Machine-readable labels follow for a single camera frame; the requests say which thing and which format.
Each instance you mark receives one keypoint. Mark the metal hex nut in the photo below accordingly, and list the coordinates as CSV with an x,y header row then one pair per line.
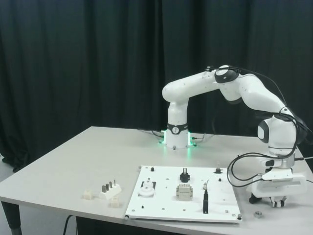
x,y
258,215

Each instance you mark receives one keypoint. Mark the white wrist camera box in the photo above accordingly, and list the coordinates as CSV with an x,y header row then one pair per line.
x,y
267,163

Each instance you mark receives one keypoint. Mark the flat white mounting plate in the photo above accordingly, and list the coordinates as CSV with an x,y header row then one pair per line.
x,y
278,175

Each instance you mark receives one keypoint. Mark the large metal round peg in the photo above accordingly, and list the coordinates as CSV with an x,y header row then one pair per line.
x,y
103,189

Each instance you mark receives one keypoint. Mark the white large gear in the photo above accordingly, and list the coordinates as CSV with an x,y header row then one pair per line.
x,y
146,192

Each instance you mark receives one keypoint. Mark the white medium gear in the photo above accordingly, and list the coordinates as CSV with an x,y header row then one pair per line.
x,y
147,184

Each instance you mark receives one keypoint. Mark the black USB plug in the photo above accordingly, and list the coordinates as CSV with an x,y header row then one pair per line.
x,y
205,203

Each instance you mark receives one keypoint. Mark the black D-SUB plug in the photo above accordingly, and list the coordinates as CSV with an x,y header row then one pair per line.
x,y
253,198

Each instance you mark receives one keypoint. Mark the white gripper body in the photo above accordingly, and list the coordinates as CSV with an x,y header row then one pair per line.
x,y
293,187

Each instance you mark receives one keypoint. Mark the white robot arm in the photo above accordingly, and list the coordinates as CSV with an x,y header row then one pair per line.
x,y
185,90

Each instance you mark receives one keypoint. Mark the black waterproof plug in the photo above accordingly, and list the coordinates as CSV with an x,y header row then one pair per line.
x,y
184,176

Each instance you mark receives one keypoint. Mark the black table leg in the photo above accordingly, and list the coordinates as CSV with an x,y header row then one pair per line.
x,y
11,218

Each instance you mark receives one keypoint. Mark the small grey Ethernet plug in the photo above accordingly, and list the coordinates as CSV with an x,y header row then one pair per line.
x,y
205,186

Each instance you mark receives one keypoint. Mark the white round peg holder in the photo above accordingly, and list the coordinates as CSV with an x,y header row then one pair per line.
x,y
110,194

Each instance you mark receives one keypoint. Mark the small white cube holder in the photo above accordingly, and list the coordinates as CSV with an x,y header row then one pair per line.
x,y
114,202
88,194

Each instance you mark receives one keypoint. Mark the metal bolt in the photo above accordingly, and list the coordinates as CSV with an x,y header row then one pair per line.
x,y
217,169

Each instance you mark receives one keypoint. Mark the white task board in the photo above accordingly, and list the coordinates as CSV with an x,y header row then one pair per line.
x,y
171,205

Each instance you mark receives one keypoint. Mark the black curtain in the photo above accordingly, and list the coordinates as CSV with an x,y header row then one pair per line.
x,y
73,49

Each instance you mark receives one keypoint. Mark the medium metal round peg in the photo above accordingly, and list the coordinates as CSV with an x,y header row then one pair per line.
x,y
107,187

